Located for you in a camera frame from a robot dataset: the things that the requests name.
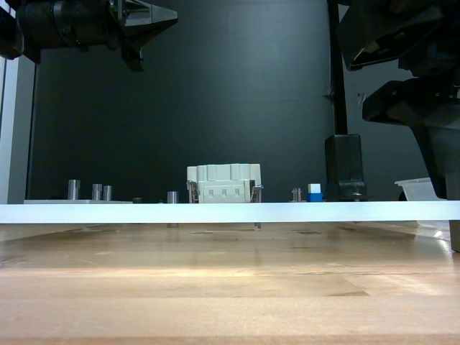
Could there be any grey metal bar plate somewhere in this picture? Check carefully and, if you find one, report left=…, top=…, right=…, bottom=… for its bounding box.
left=23, top=198, right=134, bottom=206

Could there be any white taskboard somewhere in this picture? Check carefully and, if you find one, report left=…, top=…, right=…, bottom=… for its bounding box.
left=0, top=199, right=460, bottom=224

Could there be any clear plastic tub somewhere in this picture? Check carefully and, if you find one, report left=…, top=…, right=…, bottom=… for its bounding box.
left=394, top=177, right=450, bottom=231

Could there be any small blue white connector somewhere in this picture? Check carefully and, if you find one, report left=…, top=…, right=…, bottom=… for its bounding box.
left=307, top=183, right=323, bottom=203

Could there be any beige multi-pin connector housing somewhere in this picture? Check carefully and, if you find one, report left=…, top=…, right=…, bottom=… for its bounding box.
left=185, top=162, right=265, bottom=204

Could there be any black partition post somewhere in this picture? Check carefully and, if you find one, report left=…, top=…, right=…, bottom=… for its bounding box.
left=326, top=0, right=349, bottom=137

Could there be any grey aluminium partition frame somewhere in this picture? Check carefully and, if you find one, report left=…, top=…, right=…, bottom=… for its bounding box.
left=0, top=57, right=37, bottom=205

